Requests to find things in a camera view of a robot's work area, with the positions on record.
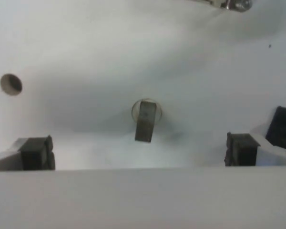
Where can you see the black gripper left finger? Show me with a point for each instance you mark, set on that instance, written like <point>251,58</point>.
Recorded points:
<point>35,155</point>

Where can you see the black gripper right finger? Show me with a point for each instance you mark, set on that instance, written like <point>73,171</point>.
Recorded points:
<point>240,152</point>

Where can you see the metal square peg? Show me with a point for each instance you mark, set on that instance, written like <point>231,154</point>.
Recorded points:
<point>145,124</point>

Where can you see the white task board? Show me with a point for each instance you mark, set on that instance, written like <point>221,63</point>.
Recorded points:
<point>109,47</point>

